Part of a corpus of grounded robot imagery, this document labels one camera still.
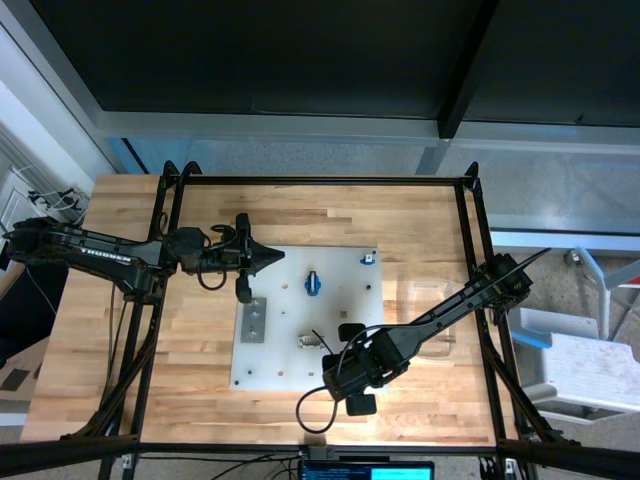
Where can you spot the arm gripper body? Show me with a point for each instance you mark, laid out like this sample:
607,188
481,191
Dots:
360,375
243,260

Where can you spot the white bin with blue edge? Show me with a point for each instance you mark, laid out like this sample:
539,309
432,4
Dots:
550,320

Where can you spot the white step stool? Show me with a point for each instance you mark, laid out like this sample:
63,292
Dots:
590,370

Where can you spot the grey metal plate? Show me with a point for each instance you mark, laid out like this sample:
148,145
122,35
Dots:
259,322

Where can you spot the black bin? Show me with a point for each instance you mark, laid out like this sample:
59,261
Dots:
25,310

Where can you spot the blue-edged screen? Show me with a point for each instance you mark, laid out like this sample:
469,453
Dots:
370,472

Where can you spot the clear plastic tub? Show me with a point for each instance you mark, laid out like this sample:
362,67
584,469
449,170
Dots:
420,292

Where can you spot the small grey camera box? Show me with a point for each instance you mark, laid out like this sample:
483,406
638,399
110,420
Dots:
320,451

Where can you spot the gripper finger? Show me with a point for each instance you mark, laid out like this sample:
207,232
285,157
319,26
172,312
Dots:
262,251
334,366
337,386
260,262

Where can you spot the white board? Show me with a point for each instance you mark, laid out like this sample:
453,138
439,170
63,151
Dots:
290,362

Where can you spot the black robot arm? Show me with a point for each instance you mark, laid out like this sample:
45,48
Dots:
100,252
440,309

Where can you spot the cardboard box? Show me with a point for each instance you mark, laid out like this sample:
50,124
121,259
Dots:
22,357

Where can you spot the blue clamp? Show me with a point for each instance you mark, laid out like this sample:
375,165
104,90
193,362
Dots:
312,294

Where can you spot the beige connector housing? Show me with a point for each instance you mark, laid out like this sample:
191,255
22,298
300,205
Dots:
309,342

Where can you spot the grey metal stand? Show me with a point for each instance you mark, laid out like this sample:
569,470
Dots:
605,310

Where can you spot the blue connector with white cube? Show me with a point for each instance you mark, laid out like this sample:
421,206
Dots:
368,258

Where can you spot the black table frame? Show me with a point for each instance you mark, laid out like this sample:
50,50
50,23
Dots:
320,180

